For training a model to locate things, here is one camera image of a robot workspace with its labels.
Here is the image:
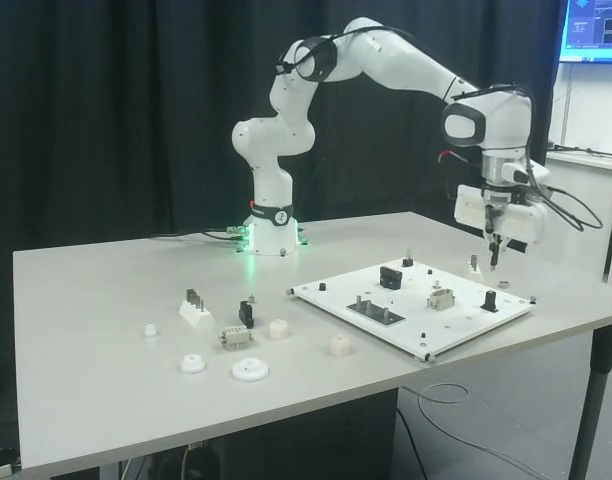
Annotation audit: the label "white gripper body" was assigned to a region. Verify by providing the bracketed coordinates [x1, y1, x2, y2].
[453, 184, 548, 247]

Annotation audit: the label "white cabinet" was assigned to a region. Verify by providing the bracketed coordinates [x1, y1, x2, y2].
[528, 147, 612, 290]

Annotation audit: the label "white task board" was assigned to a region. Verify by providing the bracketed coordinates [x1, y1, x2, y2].
[285, 255, 538, 362]

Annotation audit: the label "dark grey table leg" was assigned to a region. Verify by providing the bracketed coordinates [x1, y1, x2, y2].
[569, 330, 612, 480]

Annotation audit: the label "blue screen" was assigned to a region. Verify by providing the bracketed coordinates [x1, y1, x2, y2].
[559, 0, 612, 65]

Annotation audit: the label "metal waterproof plug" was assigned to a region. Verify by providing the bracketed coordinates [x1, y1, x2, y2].
[218, 326, 253, 351]

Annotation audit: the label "white large gear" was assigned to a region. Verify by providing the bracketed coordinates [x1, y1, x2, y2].
[231, 358, 270, 383]

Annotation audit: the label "white square peg holder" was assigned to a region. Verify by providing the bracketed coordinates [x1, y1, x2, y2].
[178, 298, 215, 328]

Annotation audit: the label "white medium gear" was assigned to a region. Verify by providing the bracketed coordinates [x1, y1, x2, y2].
[179, 353, 207, 375]

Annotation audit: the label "black curtain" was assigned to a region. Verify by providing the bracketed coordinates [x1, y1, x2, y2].
[0, 0, 562, 436]

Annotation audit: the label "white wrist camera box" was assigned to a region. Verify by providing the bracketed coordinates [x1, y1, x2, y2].
[503, 160, 551, 187]

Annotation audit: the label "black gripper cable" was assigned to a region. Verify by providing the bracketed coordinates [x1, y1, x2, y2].
[515, 149, 605, 232]

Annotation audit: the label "black cables on cabinet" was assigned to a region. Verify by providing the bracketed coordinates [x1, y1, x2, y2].
[546, 142, 612, 162]

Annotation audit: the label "grey floor cable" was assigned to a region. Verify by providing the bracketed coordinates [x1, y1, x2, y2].
[416, 382, 578, 480]

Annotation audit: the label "black cable at arm foot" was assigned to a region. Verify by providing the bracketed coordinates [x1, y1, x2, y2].
[154, 227, 248, 247]

